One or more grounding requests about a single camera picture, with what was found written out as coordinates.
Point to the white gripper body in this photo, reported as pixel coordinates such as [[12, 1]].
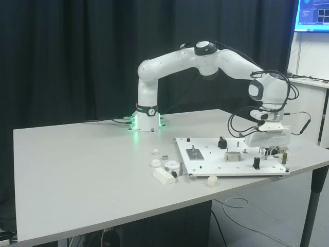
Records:
[[268, 139]]

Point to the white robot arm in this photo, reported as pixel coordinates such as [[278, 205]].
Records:
[[159, 67]]

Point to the black D-SUB plug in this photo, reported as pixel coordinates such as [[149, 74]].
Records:
[[276, 152]]

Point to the white task board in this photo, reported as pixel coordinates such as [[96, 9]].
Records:
[[218, 164]]

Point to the white cabinet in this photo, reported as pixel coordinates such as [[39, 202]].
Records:
[[313, 115]]

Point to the dark table leg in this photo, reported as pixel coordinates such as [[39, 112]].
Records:
[[314, 200]]

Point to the small black plug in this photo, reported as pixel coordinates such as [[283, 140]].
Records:
[[174, 175]]

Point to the white large gear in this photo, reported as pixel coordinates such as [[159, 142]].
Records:
[[171, 164]]

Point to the white wedge holder with holes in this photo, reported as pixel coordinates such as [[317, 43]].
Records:
[[164, 176]]

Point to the white small gear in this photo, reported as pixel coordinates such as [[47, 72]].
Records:
[[155, 151]]

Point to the white medium gear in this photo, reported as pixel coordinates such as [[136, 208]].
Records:
[[154, 162]]

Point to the blue screen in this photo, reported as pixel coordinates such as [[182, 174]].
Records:
[[313, 15]]

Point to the black curtain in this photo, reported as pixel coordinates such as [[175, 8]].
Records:
[[77, 51]]

